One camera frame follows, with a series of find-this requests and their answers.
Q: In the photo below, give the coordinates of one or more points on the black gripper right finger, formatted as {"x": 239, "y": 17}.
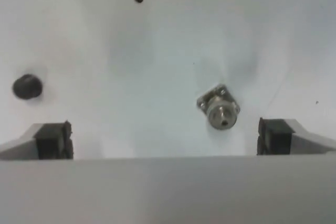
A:
{"x": 275, "y": 140}

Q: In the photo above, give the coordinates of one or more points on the white task board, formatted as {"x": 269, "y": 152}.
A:
{"x": 157, "y": 51}

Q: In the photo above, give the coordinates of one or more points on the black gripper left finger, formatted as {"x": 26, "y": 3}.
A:
{"x": 50, "y": 142}

